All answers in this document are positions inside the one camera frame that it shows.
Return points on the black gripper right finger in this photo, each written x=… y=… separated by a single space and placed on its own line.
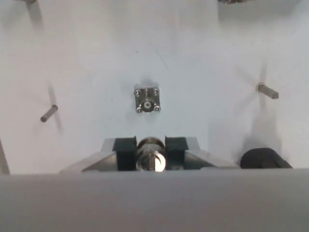
x=175 y=152

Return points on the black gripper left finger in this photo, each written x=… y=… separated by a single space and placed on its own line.
x=125 y=154

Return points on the metal BNC plug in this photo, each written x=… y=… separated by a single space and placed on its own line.
x=150 y=154

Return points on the white task board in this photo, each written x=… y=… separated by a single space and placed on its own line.
x=96 y=60

